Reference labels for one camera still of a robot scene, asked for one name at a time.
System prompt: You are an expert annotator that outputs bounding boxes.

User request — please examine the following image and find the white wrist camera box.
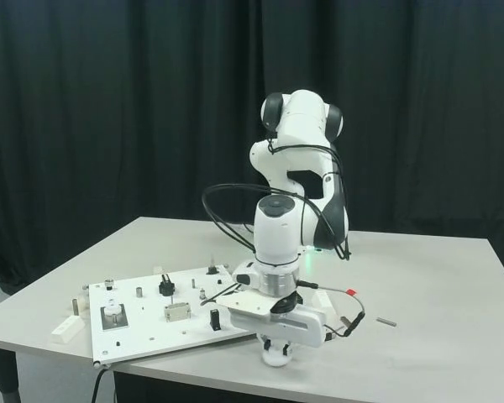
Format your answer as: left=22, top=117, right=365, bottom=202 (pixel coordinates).
left=231, top=259, right=262, bottom=290

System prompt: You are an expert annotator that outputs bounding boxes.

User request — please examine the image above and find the black waterproof plug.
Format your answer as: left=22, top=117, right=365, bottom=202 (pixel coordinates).
left=157, top=274, right=176, bottom=297

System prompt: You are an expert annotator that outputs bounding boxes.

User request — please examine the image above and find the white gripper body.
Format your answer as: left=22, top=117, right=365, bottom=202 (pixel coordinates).
left=228, top=304, right=332, bottom=350

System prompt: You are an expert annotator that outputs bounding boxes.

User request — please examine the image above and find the white large gear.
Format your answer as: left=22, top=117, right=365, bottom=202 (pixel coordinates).
left=261, top=348, right=296, bottom=368

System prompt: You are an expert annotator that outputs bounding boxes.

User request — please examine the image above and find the black board cable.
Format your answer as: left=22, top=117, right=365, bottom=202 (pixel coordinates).
left=92, top=354, right=112, bottom=403

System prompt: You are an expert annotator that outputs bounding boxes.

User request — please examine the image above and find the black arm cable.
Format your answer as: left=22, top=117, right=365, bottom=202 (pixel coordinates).
left=207, top=138, right=349, bottom=259
left=203, top=136, right=352, bottom=261

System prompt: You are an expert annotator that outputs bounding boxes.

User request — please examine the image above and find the black curtain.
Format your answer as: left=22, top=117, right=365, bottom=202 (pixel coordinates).
left=0, top=0, right=504, bottom=280

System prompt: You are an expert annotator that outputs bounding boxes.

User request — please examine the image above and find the black table leg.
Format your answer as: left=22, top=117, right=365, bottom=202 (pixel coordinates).
left=0, top=346, right=18, bottom=403

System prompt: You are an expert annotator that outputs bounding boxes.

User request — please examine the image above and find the white long holder block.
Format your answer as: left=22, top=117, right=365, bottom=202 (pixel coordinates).
left=51, top=317, right=88, bottom=344

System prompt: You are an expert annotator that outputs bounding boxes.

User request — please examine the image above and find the white task board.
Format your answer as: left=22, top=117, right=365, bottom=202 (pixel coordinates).
left=87, top=264, right=255, bottom=365

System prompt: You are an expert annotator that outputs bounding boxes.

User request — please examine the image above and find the flat white mounting plate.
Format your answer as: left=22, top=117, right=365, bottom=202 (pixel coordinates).
left=216, top=291, right=281, bottom=317

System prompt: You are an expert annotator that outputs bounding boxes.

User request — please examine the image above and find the thin black camera cable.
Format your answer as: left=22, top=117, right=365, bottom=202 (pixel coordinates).
left=199, top=283, right=241, bottom=304

